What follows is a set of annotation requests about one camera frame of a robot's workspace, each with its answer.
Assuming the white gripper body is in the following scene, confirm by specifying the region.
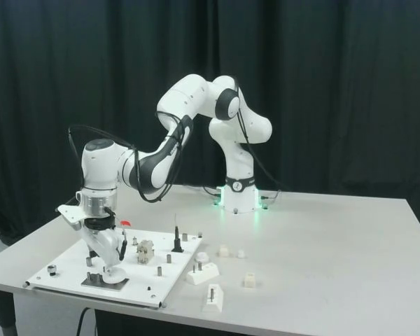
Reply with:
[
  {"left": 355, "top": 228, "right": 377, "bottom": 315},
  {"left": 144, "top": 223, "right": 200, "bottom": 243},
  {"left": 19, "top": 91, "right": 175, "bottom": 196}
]
[{"left": 82, "top": 229, "right": 124, "bottom": 270}]

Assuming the white large gear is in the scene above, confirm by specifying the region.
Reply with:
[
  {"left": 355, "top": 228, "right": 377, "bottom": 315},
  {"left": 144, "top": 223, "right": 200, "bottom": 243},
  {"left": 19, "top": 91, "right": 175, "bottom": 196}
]
[{"left": 103, "top": 268, "right": 127, "bottom": 285}]

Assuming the beige connector block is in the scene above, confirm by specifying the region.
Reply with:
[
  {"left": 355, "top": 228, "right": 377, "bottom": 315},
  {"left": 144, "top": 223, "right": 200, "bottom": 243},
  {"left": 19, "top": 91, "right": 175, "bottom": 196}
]
[{"left": 136, "top": 239, "right": 155, "bottom": 264}]

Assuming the white task board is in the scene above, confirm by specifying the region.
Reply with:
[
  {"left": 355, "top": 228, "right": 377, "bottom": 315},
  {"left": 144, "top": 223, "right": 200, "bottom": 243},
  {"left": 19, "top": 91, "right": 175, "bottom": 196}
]
[{"left": 23, "top": 226, "right": 202, "bottom": 311}]

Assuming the slim black plug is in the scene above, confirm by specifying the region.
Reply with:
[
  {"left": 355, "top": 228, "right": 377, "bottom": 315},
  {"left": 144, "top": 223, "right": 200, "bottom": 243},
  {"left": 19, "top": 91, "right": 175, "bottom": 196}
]
[{"left": 171, "top": 215, "right": 185, "bottom": 253}]

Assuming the wide white peg holder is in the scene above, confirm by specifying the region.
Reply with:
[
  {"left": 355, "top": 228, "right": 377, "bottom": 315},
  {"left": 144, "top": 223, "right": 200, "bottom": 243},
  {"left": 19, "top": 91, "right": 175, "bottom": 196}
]
[{"left": 186, "top": 262, "right": 220, "bottom": 285}]

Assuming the narrow white peg holder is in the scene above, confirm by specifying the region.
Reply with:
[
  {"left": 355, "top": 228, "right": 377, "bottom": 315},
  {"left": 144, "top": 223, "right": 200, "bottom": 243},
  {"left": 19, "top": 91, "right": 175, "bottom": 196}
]
[{"left": 201, "top": 283, "right": 225, "bottom": 313}]

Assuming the dark table leg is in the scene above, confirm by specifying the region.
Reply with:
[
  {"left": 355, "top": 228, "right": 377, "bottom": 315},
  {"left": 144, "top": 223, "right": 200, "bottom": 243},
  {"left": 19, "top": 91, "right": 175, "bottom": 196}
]
[{"left": 0, "top": 288, "right": 15, "bottom": 336}]

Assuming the black curtain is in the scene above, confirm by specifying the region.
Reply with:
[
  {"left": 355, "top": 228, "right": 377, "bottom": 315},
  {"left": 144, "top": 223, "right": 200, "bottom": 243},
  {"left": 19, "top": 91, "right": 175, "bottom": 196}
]
[{"left": 0, "top": 0, "right": 420, "bottom": 234}]

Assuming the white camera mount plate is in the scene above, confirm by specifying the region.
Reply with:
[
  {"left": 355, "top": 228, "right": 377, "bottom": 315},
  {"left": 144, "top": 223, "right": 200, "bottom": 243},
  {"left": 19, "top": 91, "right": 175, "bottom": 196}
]
[{"left": 57, "top": 204, "right": 87, "bottom": 230}]

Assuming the black cable under table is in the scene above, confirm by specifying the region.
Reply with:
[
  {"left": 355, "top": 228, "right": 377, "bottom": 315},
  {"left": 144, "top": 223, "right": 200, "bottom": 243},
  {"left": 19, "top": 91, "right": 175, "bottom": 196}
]
[{"left": 77, "top": 307, "right": 95, "bottom": 336}]

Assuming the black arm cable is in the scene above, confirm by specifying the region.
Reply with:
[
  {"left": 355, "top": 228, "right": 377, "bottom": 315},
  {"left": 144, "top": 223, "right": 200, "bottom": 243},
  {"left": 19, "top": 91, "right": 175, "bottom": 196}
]
[{"left": 66, "top": 75, "right": 283, "bottom": 204}]

